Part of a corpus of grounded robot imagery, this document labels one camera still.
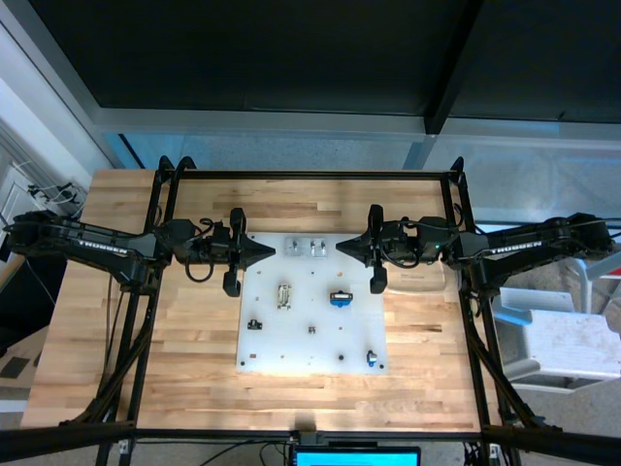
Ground clear plastic tub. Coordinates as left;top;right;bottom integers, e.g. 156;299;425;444
387;256;450;295

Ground brown cardboard box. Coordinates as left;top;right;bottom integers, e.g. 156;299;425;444
0;324;52;389

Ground white mounting board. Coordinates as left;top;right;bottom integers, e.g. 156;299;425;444
236;231;389;376

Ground black metal frame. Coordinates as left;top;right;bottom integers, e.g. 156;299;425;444
0;154;621;466

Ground white step stool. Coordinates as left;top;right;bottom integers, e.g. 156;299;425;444
494;285;621;395

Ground white black cable bundle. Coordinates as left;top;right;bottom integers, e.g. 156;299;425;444
26;180;82;208

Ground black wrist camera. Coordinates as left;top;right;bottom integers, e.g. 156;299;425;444
387;227;413;266
208;231;232;264

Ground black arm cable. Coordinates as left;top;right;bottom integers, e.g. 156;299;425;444
382;216;421;269
185;217;219;284

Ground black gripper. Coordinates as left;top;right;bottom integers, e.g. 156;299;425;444
335;204;390;295
222;207;277;298

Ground blue-edged screen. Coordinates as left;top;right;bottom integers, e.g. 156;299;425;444
289;446;422;466

